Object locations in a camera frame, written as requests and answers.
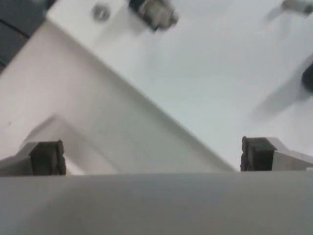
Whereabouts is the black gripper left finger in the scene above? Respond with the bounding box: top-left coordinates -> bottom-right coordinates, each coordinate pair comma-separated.
0,140 -> 67,176

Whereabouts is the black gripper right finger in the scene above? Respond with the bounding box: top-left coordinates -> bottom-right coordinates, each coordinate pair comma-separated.
241,136 -> 313,172

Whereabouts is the small black round knob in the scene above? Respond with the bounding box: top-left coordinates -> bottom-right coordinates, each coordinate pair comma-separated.
302,65 -> 313,90

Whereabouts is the white task board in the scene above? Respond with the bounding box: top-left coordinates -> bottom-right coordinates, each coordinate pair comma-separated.
46,0 -> 313,172

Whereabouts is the metal round peg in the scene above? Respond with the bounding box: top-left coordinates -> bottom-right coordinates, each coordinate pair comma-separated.
281,0 -> 313,17

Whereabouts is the grey board corner foot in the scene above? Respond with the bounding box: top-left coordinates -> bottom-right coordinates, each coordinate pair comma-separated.
91,2 -> 110,22

